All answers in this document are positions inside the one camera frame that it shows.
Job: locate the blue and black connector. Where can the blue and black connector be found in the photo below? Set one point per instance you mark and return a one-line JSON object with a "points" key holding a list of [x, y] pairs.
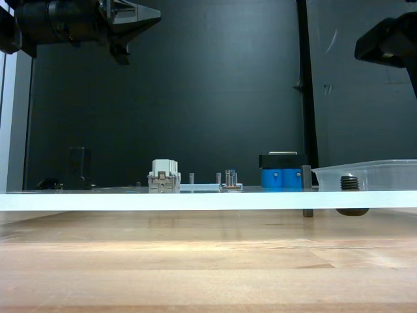
{"points": [[280, 177]]}

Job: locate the black backdrop post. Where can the black backdrop post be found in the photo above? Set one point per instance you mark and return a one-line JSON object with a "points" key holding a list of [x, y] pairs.
{"points": [[309, 114]]}

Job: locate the grey metal peg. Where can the grey metal peg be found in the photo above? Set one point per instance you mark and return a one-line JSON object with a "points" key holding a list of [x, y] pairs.
{"points": [[307, 176]]}

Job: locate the small silver metal connector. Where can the small silver metal connector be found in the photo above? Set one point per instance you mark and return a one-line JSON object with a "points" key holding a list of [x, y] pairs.
{"points": [[231, 177]]}

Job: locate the silver metal mounting block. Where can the silver metal mounting block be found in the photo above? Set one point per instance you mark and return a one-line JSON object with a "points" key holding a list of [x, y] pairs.
{"points": [[198, 187]]}

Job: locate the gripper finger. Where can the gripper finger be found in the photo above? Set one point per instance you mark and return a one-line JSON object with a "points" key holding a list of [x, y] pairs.
{"points": [[413, 78], [130, 32], [143, 14]]}

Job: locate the clear plastic tub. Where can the clear plastic tub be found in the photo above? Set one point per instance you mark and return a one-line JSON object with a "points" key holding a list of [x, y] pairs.
{"points": [[384, 172]]}

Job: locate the beige connector housing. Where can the beige connector housing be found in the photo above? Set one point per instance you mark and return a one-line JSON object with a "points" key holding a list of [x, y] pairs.
{"points": [[164, 169]]}

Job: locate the black threaded bolt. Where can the black threaded bolt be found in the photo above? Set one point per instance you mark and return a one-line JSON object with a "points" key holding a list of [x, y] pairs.
{"points": [[350, 182]]}

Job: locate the small grey metal pin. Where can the small grey metal pin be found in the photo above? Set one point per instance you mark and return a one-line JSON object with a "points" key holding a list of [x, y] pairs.
{"points": [[192, 178], [217, 178]]}

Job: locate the white board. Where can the white board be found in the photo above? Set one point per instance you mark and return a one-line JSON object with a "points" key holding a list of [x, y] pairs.
{"points": [[130, 200]]}

